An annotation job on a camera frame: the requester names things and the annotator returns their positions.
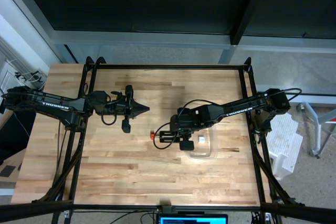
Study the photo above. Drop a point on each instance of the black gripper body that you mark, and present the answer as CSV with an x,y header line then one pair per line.
x,y
123,107
187,145

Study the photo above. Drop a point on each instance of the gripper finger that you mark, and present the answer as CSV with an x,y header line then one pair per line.
x,y
137,105
137,110

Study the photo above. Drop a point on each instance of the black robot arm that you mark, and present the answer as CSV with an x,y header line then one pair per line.
x,y
52,103
236,107

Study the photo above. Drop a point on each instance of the clear plastic container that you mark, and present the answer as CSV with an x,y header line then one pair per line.
x,y
210,150

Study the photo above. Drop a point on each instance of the small white square piece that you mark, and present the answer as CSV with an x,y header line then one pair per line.
x,y
201,138

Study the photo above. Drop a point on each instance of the black clamp with red knob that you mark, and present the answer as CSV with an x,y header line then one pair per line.
x,y
168,136

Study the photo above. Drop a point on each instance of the screen with blue edge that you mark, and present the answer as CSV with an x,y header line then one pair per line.
x,y
191,220

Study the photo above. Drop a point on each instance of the white foam packing block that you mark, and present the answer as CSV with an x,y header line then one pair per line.
x,y
283,142

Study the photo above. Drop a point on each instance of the grey metal stand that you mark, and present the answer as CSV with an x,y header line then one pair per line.
x,y
317,134

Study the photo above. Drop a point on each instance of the black vertical column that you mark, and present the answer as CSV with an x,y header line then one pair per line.
x,y
244,11

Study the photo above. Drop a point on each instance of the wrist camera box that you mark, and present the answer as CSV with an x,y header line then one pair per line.
x,y
177,122

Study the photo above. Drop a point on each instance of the small black camera box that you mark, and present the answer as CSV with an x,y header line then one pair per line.
x,y
166,208

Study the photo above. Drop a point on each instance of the black aluminium frame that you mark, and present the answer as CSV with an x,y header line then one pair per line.
x,y
39,208

